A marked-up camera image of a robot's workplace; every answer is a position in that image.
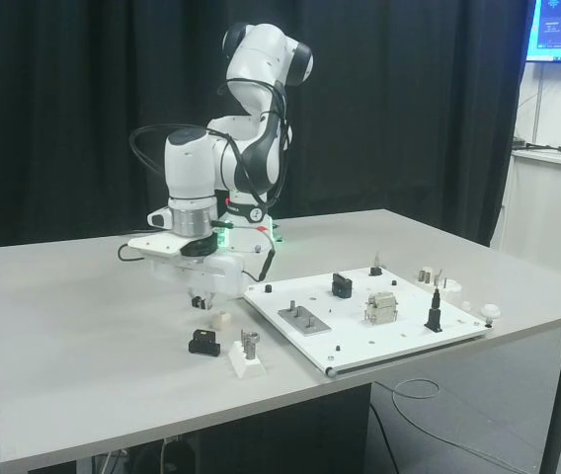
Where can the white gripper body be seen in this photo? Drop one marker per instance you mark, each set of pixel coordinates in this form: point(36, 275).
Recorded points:
point(226, 276)

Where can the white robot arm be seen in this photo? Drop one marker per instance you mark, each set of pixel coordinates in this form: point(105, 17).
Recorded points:
point(261, 64)

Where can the white small holder block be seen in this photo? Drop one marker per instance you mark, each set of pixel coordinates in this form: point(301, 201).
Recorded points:
point(221, 320)

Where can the metal peg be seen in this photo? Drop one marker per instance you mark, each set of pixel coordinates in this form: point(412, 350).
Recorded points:
point(254, 352)
point(246, 344)

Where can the metal bolt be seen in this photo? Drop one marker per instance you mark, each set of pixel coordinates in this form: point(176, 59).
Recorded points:
point(255, 336)

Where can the white peg holder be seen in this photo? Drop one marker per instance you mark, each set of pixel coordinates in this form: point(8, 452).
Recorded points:
point(451, 292)
point(248, 368)

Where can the white task board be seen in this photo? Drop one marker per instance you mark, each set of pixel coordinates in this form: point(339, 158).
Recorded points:
point(359, 340)

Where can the black curtain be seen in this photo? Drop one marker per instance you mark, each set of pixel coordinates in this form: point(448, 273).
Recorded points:
point(63, 123)

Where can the white small gear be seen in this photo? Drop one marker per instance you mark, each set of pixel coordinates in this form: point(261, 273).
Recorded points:
point(465, 305)

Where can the white medium gear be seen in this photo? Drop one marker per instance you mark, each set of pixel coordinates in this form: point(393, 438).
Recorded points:
point(490, 312)

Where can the white cabinet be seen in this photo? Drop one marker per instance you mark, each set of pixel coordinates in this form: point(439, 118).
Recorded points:
point(542, 207)

